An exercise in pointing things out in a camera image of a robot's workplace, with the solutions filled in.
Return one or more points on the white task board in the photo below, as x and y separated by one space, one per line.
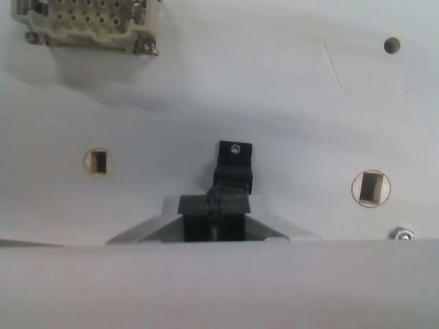
240 103

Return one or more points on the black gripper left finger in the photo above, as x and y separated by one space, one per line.
195 219

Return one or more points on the black USB plug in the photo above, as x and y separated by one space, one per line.
214 198

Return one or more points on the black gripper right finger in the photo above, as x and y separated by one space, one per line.
233 222

